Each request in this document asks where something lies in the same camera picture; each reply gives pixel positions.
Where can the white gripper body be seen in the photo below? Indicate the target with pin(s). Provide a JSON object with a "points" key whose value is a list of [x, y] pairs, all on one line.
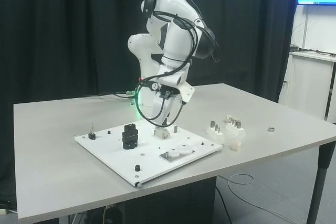
{"points": [[160, 108]]}

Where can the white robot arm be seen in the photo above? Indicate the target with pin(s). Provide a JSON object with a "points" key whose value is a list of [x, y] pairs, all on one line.
{"points": [[176, 37]]}

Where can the metal square peg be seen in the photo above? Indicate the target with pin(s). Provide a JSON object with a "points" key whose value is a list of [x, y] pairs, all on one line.
{"points": [[212, 125], [218, 130], [175, 129]]}

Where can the metal round peg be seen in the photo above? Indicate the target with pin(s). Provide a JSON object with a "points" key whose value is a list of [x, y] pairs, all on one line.
{"points": [[228, 119], [239, 124], [234, 122]]}

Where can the black rod with red tag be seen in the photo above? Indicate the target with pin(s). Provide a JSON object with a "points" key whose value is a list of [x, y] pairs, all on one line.
{"points": [[151, 85]]}

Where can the black D-SUB plug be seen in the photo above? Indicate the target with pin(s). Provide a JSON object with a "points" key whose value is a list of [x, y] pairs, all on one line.
{"points": [[129, 137]]}

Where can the white medium gear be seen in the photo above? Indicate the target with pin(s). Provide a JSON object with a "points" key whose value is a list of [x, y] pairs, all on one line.
{"points": [[173, 153]]}

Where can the white large gear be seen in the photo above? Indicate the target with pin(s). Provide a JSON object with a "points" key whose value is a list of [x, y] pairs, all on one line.
{"points": [[184, 149]]}

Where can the white task board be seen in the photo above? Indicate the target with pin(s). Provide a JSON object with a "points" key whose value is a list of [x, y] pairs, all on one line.
{"points": [[110, 155]]}

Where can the small white holder block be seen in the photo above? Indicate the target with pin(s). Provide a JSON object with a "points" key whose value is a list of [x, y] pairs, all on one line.
{"points": [[235, 145]]}

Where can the black box under table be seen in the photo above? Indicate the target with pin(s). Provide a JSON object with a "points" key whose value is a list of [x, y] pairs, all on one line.
{"points": [[168, 203]]}

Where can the white cabinet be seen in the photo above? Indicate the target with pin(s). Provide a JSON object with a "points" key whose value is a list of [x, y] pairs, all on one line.
{"points": [[307, 85]]}

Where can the black table leg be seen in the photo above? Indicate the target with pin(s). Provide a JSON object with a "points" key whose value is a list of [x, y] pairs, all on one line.
{"points": [[319, 182]]}

